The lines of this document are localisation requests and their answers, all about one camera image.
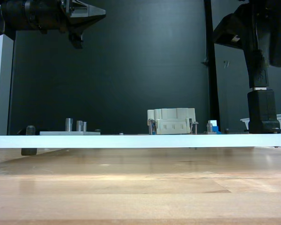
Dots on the beige multi-pin connector housing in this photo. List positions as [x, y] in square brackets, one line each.
[173, 119]

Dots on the small blue white connector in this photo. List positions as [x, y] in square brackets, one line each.
[215, 129]

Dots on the small silver socket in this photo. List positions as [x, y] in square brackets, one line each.
[209, 128]

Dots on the black vertical wall post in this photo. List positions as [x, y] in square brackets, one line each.
[213, 93]

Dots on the black USB socket mount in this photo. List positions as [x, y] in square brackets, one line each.
[262, 110]

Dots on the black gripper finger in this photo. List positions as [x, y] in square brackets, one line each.
[266, 42]
[94, 11]
[250, 37]
[84, 23]

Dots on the large blue clamp connector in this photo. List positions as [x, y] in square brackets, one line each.
[153, 129]

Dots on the grey metal plate with pegs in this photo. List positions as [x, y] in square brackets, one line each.
[69, 133]

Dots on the white task board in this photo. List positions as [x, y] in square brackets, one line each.
[131, 141]

